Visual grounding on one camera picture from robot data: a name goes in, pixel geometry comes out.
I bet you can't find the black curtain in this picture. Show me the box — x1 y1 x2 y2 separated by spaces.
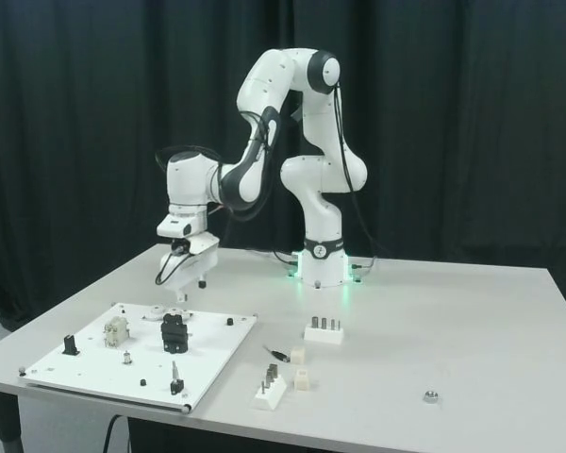
0 0 566 313

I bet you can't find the white wrist sensor box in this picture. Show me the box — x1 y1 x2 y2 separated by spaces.
156 214 207 238

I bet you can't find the dark table leg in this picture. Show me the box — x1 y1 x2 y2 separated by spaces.
0 387 23 453

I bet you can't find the black D-SUB plug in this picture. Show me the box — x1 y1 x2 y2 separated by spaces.
160 310 191 356

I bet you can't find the black cable under table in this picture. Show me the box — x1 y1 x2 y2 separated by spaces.
104 413 129 453

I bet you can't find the white round peg holder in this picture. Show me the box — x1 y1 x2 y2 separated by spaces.
303 324 346 346

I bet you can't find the black plug with short cable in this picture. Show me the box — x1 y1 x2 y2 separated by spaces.
262 345 291 363

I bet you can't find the black plug with grey cable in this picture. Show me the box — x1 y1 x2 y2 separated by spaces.
170 361 186 395

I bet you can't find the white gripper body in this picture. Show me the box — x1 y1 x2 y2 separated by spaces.
159 235 221 294

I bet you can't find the grey waterproof plug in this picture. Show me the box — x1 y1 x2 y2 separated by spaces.
103 319 128 350

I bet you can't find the white task board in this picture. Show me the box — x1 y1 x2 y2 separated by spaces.
17 302 259 416

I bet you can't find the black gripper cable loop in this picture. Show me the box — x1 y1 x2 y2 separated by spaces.
154 247 190 288

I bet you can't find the white square peg holder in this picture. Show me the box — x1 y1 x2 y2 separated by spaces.
250 376 287 411

